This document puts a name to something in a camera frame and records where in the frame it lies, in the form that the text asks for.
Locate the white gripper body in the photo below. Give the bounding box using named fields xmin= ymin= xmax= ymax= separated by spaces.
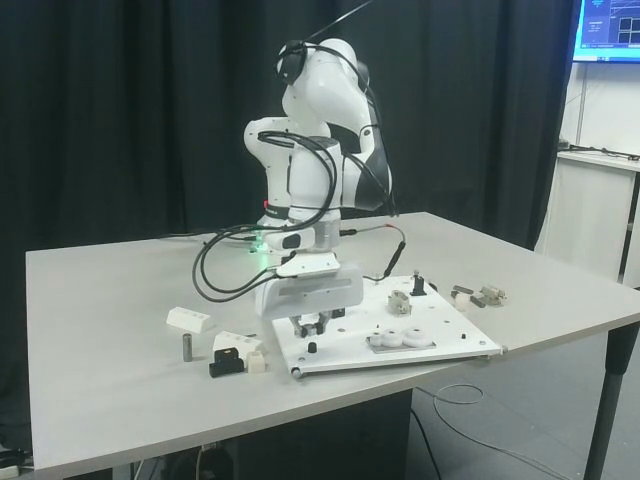
xmin=254 ymin=265 xmax=363 ymax=319

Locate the white holder with black block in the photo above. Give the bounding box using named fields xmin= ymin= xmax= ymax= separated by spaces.
xmin=212 ymin=330 xmax=266 ymax=358

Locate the white task board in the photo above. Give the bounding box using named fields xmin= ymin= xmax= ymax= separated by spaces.
xmin=270 ymin=274 xmax=505 ymax=380

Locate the black D-SUB plug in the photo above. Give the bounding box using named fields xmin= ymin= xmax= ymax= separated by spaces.
xmin=208 ymin=348 xmax=246 ymax=378

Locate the metal socket on board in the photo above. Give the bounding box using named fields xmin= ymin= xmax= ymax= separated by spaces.
xmin=385 ymin=289 xmax=412 ymax=315

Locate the white large gear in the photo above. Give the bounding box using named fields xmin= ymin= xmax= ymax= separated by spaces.
xmin=401 ymin=327 xmax=429 ymax=349

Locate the white peg holder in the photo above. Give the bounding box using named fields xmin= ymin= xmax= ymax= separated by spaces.
xmin=166 ymin=306 xmax=213 ymax=333

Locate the beige connector plug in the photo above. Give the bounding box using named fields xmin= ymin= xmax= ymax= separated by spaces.
xmin=478 ymin=284 xmax=510 ymax=306

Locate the black curtain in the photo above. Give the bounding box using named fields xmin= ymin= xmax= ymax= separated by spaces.
xmin=0 ymin=0 xmax=587 ymax=301

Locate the black table leg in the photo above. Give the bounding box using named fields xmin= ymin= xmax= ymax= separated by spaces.
xmin=582 ymin=329 xmax=629 ymax=480

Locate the white cabinet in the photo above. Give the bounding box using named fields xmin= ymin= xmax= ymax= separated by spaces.
xmin=539 ymin=61 xmax=640 ymax=291

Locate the blue screen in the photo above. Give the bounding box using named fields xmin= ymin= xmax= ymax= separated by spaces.
xmin=572 ymin=0 xmax=640 ymax=65

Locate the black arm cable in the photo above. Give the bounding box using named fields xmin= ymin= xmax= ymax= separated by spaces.
xmin=193 ymin=127 xmax=346 ymax=302

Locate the thin black rod on wire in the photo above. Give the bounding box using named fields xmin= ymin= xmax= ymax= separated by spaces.
xmin=372 ymin=238 xmax=410 ymax=281

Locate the grey cable on floor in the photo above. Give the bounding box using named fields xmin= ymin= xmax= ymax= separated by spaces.
xmin=409 ymin=382 xmax=487 ymax=480

